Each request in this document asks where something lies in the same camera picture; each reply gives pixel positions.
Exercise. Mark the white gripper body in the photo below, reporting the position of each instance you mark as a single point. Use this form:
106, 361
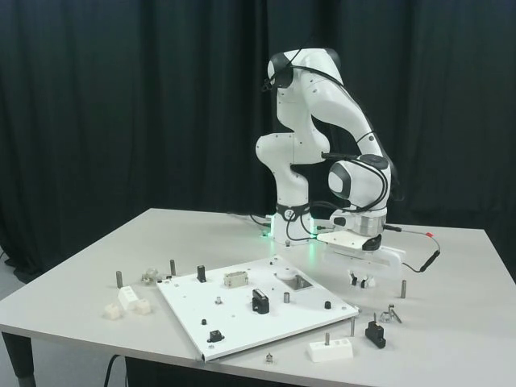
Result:
387, 262

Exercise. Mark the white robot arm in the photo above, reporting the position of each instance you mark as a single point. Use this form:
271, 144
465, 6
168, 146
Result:
290, 161

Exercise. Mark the white large gear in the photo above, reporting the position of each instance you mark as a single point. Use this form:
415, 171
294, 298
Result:
284, 274

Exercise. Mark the grey metal round peg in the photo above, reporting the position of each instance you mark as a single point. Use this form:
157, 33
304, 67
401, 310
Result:
402, 288

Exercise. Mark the black rod with red tag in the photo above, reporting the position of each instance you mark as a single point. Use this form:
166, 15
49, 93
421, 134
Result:
411, 231

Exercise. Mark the silver metal bolt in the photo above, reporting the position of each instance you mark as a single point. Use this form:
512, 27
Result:
387, 316

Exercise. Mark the white flat mounting plate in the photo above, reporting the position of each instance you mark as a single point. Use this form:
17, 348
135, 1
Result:
346, 240

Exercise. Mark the slim metal peg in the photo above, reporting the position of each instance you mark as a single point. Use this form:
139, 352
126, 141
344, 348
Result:
352, 325

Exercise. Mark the black D-SUB plug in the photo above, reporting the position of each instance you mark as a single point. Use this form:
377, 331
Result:
375, 332

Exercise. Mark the short metal peg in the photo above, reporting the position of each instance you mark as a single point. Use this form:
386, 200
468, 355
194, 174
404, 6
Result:
327, 338

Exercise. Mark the white holder with holes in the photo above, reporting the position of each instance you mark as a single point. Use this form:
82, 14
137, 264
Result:
330, 350

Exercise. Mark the small metal plug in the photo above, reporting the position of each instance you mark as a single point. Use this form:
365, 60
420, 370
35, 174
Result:
269, 358

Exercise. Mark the white task board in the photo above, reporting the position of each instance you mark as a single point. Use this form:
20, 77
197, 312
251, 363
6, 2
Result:
242, 322

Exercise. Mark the thin metal round peg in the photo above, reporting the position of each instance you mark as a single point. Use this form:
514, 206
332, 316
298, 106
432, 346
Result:
172, 266

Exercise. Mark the black USB plug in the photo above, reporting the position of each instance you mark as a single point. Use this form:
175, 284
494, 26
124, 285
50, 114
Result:
165, 278

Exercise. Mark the small white holder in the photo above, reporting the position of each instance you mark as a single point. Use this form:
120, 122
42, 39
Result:
113, 311
142, 307

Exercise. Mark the long white peg holder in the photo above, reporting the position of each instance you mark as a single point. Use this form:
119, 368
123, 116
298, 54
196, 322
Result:
129, 298

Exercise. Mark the thick metal round peg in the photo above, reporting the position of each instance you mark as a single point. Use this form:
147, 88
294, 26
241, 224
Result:
119, 279

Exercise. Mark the black curtains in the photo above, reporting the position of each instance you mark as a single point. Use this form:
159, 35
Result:
121, 101

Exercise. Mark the dark table leg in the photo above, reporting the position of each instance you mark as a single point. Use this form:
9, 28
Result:
18, 359

